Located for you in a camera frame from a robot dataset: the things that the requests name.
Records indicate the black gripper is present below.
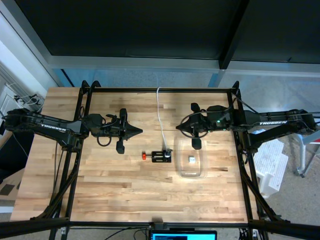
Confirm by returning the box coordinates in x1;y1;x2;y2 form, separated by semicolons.
108;108;144;154
175;102;213;150

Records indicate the black vise orange knob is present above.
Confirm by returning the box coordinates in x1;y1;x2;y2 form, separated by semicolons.
141;149;173;164

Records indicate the clear plastic tub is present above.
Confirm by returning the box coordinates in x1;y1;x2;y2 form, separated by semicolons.
176;136;210;180

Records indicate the white styrofoam block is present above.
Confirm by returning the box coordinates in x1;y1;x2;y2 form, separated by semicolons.
252;139;290;200

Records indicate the black building column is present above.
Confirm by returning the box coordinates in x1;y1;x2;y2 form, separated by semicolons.
218;0;251;70

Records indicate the laptop screen blue edge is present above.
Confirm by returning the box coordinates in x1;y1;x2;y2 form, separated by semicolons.
149;230;218;240

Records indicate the grey metal chair base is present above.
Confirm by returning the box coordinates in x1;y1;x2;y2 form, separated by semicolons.
292;133;320;179

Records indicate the brown cardboard box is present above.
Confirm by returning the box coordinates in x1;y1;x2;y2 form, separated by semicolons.
0;166;26;202

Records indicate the white power cable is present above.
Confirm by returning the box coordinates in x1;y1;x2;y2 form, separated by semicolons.
156;86;169;152

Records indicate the black aluminium frame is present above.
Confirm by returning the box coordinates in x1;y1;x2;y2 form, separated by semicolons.
0;79;320;240

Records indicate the black table-level camera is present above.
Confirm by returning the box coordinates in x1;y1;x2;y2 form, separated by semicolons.
149;216;168;230

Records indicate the white black cable bundle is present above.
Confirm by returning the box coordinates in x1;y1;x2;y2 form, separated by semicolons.
12;92;45;109

